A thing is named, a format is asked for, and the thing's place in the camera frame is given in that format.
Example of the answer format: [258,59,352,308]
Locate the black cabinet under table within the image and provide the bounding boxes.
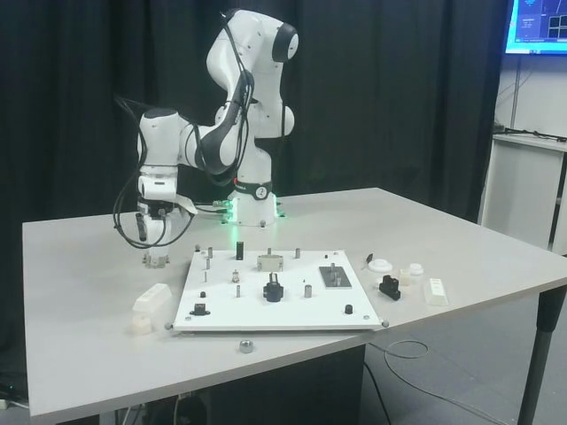
[115,341,369,425]

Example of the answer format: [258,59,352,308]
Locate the black D-SUB plug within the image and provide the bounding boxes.
[377,274,403,301]

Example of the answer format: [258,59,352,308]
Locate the blue screen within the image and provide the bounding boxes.
[503,0,567,58]

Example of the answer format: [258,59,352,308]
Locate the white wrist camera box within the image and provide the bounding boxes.
[136,174,177,201]

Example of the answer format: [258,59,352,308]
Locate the white cabinet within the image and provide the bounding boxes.
[477,132,567,257]

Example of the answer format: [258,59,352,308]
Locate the grey floor cable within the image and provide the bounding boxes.
[382,338,431,399]

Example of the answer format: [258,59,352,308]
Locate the black curtain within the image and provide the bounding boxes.
[0,0,515,425]

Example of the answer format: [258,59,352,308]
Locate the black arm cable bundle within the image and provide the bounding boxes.
[112,12,259,248]

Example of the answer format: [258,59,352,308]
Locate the white task board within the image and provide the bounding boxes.
[172,249,384,334]

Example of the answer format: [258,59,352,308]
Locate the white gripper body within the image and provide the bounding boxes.
[143,215,173,259]

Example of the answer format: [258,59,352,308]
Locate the black table leg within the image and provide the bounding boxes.
[517,290,560,425]

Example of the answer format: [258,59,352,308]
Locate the grey waterproof plug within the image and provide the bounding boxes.
[141,252,173,270]

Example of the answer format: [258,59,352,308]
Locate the black cables at arm foot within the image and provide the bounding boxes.
[193,199,234,217]

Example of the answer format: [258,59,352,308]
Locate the white peg holder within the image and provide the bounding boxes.
[422,276,450,307]

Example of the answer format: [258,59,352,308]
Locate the long white holder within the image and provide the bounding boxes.
[132,282,174,317]

